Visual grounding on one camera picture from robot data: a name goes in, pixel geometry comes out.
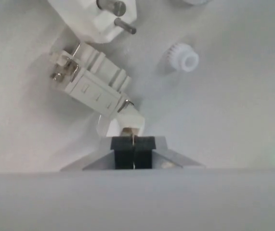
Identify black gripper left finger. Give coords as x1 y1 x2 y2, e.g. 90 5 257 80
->
60 136 134 172

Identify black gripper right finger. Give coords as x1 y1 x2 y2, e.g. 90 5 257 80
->
133 135 206 170

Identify white Ethernet plug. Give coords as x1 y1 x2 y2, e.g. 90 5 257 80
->
114 108 145 140

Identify beige Ethernet socket housing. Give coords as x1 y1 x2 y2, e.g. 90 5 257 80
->
49 42 135 119

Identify white small gear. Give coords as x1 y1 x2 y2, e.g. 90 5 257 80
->
165 42 200 73

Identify thin metal round peg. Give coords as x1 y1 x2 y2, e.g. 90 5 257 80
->
114 18 137 35

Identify white peg holder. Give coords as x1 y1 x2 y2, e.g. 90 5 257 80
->
47 0 138 44

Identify thick metal round peg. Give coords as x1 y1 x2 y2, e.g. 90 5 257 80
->
96 0 127 18

